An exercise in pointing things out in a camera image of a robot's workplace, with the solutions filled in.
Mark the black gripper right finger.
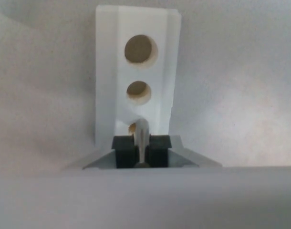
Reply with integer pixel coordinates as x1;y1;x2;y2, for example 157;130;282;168
145;134;224;169

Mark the white holder with round holes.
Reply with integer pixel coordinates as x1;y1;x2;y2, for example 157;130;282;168
95;4;183;147

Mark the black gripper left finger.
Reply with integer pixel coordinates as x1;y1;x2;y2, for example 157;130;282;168
82;135;137;170

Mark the thin metal round peg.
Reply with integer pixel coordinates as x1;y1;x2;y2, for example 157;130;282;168
133;118;152;169

